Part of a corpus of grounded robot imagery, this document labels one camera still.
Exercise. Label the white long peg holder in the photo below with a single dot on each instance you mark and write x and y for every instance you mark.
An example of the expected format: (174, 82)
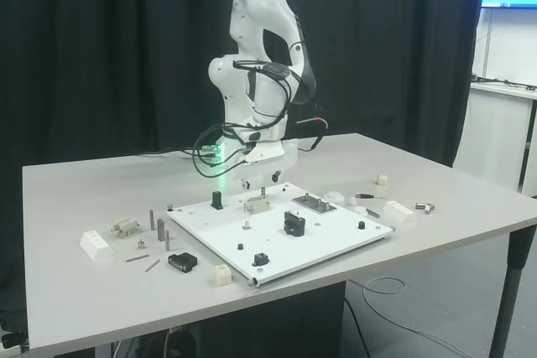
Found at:
(399, 211)
(95, 245)

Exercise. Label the thick metal square peg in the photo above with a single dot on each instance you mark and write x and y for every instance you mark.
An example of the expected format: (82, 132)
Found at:
(160, 230)

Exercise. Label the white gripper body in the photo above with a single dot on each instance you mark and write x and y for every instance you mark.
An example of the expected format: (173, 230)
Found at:
(272, 165)

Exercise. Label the black metal bolt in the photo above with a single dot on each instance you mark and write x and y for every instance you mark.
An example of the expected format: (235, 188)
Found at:
(364, 196)

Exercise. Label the beige waterproof plug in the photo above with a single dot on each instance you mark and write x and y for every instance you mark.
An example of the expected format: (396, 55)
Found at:
(123, 228)

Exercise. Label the dark metal peg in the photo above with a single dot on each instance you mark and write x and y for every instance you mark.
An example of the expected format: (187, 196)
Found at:
(371, 211)

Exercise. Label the black upright plug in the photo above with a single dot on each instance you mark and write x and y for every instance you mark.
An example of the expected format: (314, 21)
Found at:
(216, 201)

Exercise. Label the white small square holder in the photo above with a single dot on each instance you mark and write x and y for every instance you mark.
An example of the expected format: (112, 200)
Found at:
(220, 275)
(382, 179)

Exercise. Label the medium metal peg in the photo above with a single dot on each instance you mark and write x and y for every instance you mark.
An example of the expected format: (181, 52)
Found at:
(167, 240)

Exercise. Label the black D-SUB plug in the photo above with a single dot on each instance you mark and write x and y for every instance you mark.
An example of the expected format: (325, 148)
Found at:
(294, 224)

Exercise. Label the metal round peg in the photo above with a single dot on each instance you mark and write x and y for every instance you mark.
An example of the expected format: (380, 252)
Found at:
(262, 193)

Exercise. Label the black curtain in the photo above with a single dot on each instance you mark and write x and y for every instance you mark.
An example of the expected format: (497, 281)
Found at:
(84, 39)

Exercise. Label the white task board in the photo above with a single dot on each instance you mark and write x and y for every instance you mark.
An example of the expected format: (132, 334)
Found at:
(268, 245)

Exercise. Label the metal USB plug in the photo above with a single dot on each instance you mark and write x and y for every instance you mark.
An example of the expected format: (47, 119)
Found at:
(424, 207)

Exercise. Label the thin tall metal peg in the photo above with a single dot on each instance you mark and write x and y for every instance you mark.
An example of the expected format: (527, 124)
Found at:
(152, 220)

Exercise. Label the white large gear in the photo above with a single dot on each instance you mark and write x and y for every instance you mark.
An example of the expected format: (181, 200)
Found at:
(334, 197)

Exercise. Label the white medium gear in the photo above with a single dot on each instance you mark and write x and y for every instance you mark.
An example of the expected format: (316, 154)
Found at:
(361, 210)

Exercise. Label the white small gear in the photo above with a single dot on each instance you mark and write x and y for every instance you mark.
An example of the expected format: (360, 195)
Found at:
(352, 200)

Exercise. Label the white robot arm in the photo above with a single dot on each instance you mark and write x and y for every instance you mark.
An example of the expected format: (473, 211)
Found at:
(260, 39)

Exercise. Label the dark table leg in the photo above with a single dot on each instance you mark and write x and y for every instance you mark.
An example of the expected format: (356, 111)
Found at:
(514, 274)

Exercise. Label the metal BNC plug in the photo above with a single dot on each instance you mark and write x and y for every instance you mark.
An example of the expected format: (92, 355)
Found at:
(141, 244)

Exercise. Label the black rectangular plug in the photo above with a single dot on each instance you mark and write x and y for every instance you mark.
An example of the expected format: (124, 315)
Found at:
(182, 261)

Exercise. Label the white cabinet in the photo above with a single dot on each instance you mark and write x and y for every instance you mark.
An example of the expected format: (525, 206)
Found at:
(495, 131)

